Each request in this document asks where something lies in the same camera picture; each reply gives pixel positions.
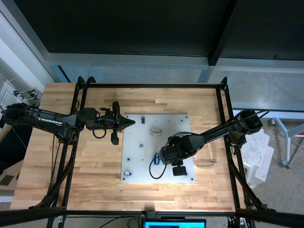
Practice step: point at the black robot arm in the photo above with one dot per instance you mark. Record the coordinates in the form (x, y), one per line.
(213, 135)
(47, 120)

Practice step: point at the black low camera mount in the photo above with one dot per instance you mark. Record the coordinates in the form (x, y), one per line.
(151, 215)

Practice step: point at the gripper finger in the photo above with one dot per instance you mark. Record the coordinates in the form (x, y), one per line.
(126, 120)
(126, 125)

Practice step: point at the black metal frame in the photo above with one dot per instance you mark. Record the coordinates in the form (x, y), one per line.
(152, 85)

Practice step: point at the white step stool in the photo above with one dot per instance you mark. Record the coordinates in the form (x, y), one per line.
(257, 161)

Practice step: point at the blue clamp block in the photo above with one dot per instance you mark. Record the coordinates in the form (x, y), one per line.
(153, 158)

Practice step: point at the small black socket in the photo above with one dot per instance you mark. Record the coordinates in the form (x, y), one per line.
(143, 120)

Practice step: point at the white corner bracket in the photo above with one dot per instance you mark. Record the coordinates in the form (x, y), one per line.
(60, 219)
(242, 221)

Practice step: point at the silver rod in blue clamp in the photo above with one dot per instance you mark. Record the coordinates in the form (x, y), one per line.
(156, 159)

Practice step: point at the brown cardboard box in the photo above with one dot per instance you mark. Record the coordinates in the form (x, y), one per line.
(12, 177)

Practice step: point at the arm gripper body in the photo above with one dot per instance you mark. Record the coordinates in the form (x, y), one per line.
(116, 123)
(173, 154)

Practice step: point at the clear plastic tub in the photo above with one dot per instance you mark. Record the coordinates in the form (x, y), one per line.
(206, 164)

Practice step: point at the grey metal chair frame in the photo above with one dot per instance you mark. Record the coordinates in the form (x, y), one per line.
(287, 147)

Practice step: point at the small blue white connector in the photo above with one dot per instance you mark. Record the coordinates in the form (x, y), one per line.
(127, 173)

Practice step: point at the laptop screen with blue edge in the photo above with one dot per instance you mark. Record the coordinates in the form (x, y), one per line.
(173, 224)

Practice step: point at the beige connector housing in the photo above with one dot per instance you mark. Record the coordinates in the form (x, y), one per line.
(156, 132)

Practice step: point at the white square board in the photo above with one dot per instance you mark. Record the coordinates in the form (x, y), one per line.
(137, 166)

